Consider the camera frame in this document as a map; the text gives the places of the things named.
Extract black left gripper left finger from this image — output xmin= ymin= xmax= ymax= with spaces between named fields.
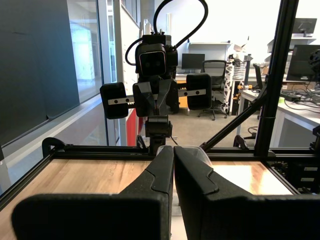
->
xmin=11 ymin=145 xmax=175 ymax=240

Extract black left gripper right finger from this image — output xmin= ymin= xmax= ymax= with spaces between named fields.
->
xmin=173 ymin=145 xmax=320 ymax=240

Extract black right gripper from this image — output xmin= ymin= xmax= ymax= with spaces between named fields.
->
xmin=99 ymin=73 xmax=212 ymax=120

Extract yellow drawer cabinet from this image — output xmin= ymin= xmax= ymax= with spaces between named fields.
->
xmin=177 ymin=96 xmax=190 ymax=111

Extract red partition panel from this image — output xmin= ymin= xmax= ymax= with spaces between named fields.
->
xmin=126 ymin=115 xmax=137 ymax=147

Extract small black monitor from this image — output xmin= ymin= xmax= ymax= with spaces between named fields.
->
xmin=181 ymin=53 xmax=206 ymax=71

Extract black mesh office chair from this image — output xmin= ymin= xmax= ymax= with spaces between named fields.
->
xmin=198 ymin=59 xmax=228 ymax=121

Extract clear plastic tub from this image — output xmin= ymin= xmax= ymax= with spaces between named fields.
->
xmin=156 ymin=144 xmax=213 ymax=168

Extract white lattice stand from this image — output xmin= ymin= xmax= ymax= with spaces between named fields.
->
xmin=224 ymin=53 xmax=248 ymax=116

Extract white office desk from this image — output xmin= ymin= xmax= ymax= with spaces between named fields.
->
xmin=271 ymin=98 xmax=320 ymax=149

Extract large black monitor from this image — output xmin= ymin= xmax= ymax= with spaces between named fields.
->
xmin=285 ymin=44 xmax=320 ymax=82

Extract black monitor on shelf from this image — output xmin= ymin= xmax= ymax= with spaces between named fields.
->
xmin=291 ymin=17 xmax=318 ymax=38

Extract grey window frame post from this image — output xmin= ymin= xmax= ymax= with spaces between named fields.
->
xmin=96 ymin=0 xmax=121 ymax=146

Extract black looped camera cable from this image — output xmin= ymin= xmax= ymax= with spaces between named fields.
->
xmin=124 ymin=0 xmax=210 ymax=66

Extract black aluminium table frame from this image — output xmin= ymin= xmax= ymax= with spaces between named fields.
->
xmin=0 ymin=0 xmax=320 ymax=216

